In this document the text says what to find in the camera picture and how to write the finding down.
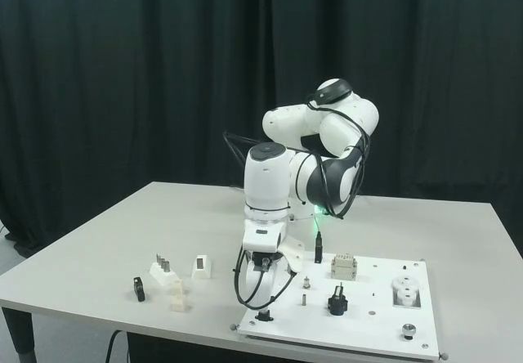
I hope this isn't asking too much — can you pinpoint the beige rectangular connector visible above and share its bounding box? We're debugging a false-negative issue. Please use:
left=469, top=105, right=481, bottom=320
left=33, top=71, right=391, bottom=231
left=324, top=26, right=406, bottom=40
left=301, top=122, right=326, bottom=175
left=329, top=255, right=355, bottom=279

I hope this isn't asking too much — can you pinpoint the large black box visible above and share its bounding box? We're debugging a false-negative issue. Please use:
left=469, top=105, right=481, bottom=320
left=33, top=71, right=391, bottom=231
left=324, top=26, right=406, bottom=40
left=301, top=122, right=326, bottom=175
left=126, top=330, right=246, bottom=363

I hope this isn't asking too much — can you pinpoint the white square peg holder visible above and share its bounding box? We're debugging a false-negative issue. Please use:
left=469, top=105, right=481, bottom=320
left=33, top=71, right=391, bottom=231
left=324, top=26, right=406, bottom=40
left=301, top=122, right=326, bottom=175
left=190, top=253, right=213, bottom=280

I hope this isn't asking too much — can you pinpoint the black table leg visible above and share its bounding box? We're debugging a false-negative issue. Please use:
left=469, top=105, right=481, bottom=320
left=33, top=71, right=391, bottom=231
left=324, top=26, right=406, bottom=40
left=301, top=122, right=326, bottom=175
left=2, top=307, right=34, bottom=363

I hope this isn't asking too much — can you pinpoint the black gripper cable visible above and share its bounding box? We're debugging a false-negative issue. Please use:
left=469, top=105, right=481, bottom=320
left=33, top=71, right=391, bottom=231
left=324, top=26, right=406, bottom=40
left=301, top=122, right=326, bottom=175
left=232, top=249, right=297, bottom=309

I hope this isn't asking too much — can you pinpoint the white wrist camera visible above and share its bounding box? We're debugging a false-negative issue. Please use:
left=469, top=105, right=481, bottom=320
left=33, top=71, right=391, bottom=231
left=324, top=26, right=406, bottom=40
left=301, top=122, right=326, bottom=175
left=243, top=219, right=288, bottom=254

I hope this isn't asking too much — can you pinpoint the white round peg holder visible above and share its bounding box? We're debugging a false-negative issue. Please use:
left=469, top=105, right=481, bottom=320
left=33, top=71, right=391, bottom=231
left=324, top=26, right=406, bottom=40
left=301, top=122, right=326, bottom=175
left=147, top=259, right=184, bottom=289

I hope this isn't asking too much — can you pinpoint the black curtain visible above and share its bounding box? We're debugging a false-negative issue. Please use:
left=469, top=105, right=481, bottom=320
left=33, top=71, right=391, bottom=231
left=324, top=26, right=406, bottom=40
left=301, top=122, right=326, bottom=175
left=0, top=0, right=523, bottom=244

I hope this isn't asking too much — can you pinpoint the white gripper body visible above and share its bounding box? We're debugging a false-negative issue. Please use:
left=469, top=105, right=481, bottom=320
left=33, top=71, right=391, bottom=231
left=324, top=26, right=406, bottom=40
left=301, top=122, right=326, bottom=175
left=244, top=240, right=306, bottom=311

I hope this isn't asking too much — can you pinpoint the black waterproof plug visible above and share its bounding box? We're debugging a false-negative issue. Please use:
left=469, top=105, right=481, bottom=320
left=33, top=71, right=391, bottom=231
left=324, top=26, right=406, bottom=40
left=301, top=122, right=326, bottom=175
left=327, top=285, right=348, bottom=317

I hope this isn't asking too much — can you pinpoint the black D-SUB plug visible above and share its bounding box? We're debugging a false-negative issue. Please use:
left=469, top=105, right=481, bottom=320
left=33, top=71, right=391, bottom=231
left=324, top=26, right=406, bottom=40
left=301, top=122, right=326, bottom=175
left=132, top=276, right=147, bottom=303

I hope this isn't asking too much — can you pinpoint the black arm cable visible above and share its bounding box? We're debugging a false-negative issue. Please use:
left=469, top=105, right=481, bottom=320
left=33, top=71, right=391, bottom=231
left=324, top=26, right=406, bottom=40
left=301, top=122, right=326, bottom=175
left=222, top=92, right=373, bottom=222

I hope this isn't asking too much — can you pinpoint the white large gear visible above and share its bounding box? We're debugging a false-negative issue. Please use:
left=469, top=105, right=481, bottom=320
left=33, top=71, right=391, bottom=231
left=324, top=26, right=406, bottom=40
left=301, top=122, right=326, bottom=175
left=391, top=275, right=418, bottom=294

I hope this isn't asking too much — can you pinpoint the black power cable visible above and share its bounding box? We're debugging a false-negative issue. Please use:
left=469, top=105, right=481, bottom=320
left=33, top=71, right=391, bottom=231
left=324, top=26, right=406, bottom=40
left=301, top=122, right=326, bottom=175
left=106, top=329, right=126, bottom=363

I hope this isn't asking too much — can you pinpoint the white task board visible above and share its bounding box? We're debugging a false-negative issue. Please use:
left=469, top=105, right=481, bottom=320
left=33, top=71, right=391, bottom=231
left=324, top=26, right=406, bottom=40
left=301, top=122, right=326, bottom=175
left=236, top=255, right=441, bottom=352

